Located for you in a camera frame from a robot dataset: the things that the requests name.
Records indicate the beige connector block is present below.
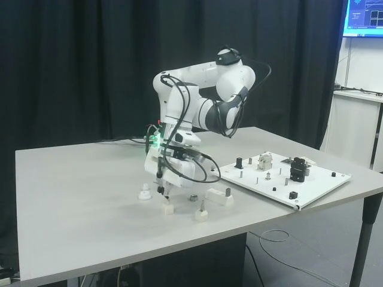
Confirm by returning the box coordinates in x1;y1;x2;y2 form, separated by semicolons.
257;152;275;172

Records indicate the black table cable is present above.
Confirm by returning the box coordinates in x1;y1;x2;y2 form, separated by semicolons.
100;136;150;145

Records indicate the black floor cable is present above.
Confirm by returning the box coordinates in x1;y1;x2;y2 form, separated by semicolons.
244;244;263;287

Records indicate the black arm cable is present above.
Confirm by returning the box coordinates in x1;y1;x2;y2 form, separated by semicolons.
230;49;272;138

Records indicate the white task board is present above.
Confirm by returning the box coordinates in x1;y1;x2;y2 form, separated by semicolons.
219;154;351;212

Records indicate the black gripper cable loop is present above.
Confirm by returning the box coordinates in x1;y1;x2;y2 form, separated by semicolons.
161;146;223;184

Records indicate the white wedge holder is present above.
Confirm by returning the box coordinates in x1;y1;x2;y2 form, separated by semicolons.
203;187;234;207

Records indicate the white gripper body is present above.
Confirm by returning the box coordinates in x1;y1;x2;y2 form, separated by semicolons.
144;151;196;190

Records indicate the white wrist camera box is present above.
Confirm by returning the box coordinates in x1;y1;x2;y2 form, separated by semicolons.
174;130;202;148

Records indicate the black D-SUB plug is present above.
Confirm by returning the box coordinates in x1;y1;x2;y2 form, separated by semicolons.
289;156;309;184

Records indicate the black curtain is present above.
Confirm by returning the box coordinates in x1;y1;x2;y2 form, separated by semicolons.
0;0;349;270

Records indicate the grey floor cable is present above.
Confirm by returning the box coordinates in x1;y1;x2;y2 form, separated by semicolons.
258;229;383;283

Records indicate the dark table leg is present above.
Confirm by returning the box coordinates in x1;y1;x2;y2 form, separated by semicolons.
349;194;376;287

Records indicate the white cabinet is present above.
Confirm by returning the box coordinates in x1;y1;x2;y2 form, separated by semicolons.
321;88;383;173

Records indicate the blue screen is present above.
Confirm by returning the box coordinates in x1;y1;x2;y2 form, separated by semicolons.
342;0;383;38

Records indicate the black forearm cable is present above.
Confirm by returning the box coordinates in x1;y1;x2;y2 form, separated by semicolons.
159;74;200;150

